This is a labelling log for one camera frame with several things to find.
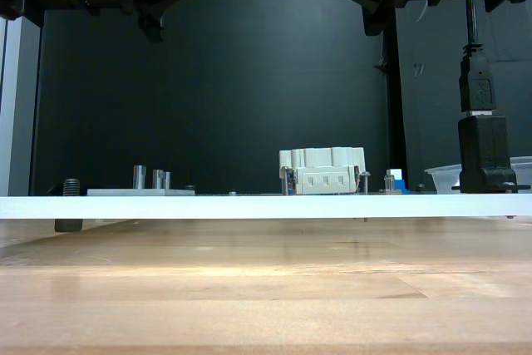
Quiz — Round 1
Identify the black USB plug with cable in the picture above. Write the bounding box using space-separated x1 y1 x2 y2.
458 0 499 118

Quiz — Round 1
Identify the beige multi-pin connector housing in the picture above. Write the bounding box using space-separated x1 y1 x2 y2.
278 146 367 196

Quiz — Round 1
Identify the black USB socket housing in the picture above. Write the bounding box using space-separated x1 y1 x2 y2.
451 115 532 195

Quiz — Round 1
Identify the small blue and white socket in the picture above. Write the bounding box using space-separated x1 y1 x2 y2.
386 168 407 195

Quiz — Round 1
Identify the clear plastic tub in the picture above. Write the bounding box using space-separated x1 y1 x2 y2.
423 156 532 195

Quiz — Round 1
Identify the grey metal plate with pegs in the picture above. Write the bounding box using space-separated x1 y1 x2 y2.
86 165 196 198

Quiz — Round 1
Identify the black threaded bolt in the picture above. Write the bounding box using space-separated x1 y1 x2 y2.
53 178 83 234

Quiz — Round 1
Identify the white task board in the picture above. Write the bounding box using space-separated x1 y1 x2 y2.
0 193 532 220

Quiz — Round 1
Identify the black vertical post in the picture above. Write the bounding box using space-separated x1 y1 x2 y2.
373 5 409 196

